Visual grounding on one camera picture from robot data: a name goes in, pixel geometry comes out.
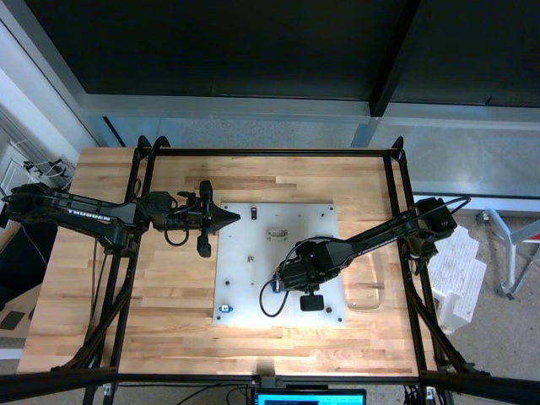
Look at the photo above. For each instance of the blue square socket base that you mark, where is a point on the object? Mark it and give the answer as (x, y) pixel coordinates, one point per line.
(220, 308)

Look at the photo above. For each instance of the white connector housing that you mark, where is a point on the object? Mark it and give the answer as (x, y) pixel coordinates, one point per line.
(277, 235)

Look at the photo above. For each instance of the small black connector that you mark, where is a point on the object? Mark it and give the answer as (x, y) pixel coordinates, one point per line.
(254, 214)

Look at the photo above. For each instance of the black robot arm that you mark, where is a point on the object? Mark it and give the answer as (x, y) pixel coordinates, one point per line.
(379, 236)
(84, 213)

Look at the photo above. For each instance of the black table-level camera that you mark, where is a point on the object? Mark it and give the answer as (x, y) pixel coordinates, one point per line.
(268, 379)

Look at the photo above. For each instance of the grey metal stand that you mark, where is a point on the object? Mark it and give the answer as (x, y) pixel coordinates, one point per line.
(512, 253)

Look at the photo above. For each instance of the white board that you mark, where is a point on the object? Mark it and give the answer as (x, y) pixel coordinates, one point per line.
(236, 295)

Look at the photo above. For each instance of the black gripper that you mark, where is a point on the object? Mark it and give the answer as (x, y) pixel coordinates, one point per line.
(308, 274)
(204, 219)

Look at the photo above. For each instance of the brown cardboard box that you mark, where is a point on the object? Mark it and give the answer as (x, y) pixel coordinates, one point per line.
(17, 312)

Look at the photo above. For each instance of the blue laptop screen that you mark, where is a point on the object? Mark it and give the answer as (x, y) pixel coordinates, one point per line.
(308, 398)

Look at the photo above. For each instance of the clear plastic tub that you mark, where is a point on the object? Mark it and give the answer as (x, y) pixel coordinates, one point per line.
(363, 295)

